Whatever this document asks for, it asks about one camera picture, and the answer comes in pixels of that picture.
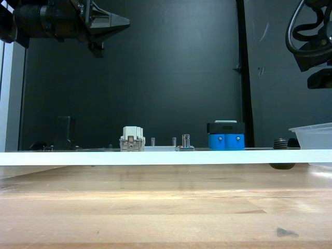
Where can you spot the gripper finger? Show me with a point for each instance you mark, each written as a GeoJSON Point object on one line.
{"type": "Point", "coordinates": [109, 20]}
{"type": "Point", "coordinates": [103, 32]}

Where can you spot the blue holder with black socket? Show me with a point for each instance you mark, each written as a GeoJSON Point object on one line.
{"type": "Point", "coordinates": [225, 141]}

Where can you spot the black rubber foot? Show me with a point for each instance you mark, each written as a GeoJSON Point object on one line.
{"type": "Point", "coordinates": [281, 166]}

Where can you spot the clear plastic tub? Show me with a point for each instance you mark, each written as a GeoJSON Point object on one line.
{"type": "Point", "coordinates": [316, 137]}

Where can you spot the pale bar with pins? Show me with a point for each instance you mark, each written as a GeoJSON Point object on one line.
{"type": "Point", "coordinates": [158, 149]}

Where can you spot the silver cylindrical connector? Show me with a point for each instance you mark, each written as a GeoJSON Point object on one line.
{"type": "Point", "coordinates": [184, 142]}

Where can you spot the white board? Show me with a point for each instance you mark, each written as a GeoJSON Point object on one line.
{"type": "Point", "coordinates": [155, 157]}

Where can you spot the grey partition frame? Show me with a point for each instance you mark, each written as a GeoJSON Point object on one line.
{"type": "Point", "coordinates": [11, 103]}

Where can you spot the black knob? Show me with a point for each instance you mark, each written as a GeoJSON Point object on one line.
{"type": "Point", "coordinates": [292, 142]}

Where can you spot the black vertical post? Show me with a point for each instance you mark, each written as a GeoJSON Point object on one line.
{"type": "Point", "coordinates": [245, 77]}

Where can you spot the grey connector housing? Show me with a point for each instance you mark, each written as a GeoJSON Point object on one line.
{"type": "Point", "coordinates": [131, 140]}

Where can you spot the black threaded stud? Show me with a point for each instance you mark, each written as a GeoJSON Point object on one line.
{"type": "Point", "coordinates": [279, 144]}

